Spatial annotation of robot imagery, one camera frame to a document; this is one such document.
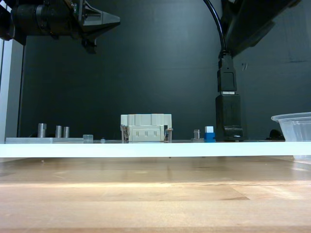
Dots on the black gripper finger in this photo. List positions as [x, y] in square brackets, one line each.
[97, 17]
[247, 21]
[97, 31]

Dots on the black USB hub socket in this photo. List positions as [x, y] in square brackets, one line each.
[228, 114]

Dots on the beige connector housing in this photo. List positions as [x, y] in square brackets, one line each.
[145, 128]

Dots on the small silver connector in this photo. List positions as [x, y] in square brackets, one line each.
[196, 135]

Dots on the silver metal peg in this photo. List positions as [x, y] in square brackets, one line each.
[66, 132]
[42, 131]
[59, 132]

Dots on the small clear cube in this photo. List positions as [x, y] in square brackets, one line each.
[88, 138]

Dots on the small black dome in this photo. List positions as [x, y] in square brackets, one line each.
[274, 135]

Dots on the clear plastic tub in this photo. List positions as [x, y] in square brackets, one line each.
[296, 128]

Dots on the blue holder with white cube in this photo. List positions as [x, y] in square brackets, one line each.
[209, 136]

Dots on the grey metal plate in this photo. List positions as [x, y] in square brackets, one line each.
[29, 140]

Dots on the white mounting board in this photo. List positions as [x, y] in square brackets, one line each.
[145, 149]

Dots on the grey aluminium partition frame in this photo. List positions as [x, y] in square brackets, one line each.
[12, 97]

